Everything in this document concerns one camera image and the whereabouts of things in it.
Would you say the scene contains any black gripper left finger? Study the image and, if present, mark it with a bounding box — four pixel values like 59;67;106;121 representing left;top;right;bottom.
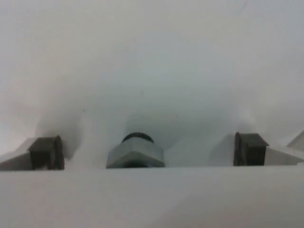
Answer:
0;134;66;171

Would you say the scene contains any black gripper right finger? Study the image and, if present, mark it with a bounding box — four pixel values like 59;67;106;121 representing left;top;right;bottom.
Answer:
233;132;304;167

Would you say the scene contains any metal bolt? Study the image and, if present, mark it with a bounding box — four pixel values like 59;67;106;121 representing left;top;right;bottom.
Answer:
105;132;165;169

